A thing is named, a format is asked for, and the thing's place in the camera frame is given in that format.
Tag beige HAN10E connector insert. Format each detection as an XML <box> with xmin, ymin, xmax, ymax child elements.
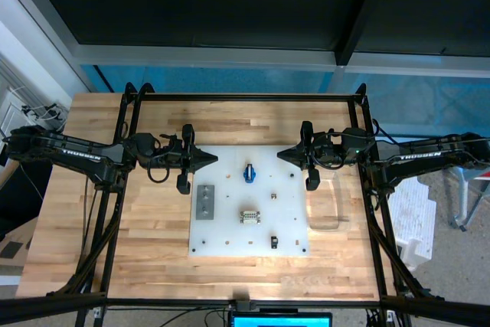
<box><xmin>240</xmin><ymin>209</ymin><xmax>263</xmax><ymax>225</ymax></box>

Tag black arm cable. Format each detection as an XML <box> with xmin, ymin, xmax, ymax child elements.
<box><xmin>309</xmin><ymin>132</ymin><xmax>345</xmax><ymax>171</ymax></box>
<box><xmin>147</xmin><ymin>152</ymin><xmax>172</xmax><ymax>184</ymax></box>

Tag blue translucent partition panel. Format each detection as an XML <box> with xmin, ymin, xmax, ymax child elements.
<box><xmin>80</xmin><ymin>63</ymin><xmax>338</xmax><ymax>94</ymax></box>
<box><xmin>338</xmin><ymin>70</ymin><xmax>490</xmax><ymax>140</ymax></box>

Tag white taskboard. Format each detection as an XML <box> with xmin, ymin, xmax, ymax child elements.
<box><xmin>188</xmin><ymin>146</ymin><xmax>310</xmax><ymax>258</ymax></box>

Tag black rig frame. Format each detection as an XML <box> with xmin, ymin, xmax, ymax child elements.
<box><xmin>0</xmin><ymin>80</ymin><xmax>490</xmax><ymax>327</ymax></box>

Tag wall plugs with white cables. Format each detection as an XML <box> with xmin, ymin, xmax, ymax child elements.
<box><xmin>9</xmin><ymin>87</ymin><xmax>69</xmax><ymax>123</ymax></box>

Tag black wall pillar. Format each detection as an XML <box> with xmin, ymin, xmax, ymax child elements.
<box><xmin>335</xmin><ymin>0</ymin><xmax>384</xmax><ymax>67</ymax></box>

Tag silver aluminium partition frame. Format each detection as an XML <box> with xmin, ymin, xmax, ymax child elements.
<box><xmin>0</xmin><ymin>0</ymin><xmax>490</xmax><ymax>94</ymax></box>

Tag clear plastic tub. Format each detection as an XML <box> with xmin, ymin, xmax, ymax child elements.
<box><xmin>305</xmin><ymin>172</ymin><xmax>351</xmax><ymax>234</ymax></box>

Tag silver metal stand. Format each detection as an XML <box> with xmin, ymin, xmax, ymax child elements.
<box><xmin>443</xmin><ymin>165</ymin><xmax>490</xmax><ymax>233</ymax></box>

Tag blue laptop screen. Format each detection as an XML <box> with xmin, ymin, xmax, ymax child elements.
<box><xmin>228</xmin><ymin>311</ymin><xmax>333</xmax><ymax>327</ymax></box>

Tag white foam block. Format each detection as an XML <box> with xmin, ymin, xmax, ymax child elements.
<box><xmin>386</xmin><ymin>175</ymin><xmax>438</xmax><ymax>271</ymax></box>

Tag grey metal plate with posts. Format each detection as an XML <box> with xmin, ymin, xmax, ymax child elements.
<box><xmin>195</xmin><ymin>184</ymin><xmax>216</xmax><ymax>221</ymax></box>

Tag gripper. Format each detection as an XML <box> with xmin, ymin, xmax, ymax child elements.
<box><xmin>167</xmin><ymin>123</ymin><xmax>219</xmax><ymax>195</ymax></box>
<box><xmin>276</xmin><ymin>120</ymin><xmax>344</xmax><ymax>192</ymax></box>

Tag cardboard box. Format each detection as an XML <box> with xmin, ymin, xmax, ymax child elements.
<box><xmin>0</xmin><ymin>216</ymin><xmax>39</xmax><ymax>267</ymax></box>

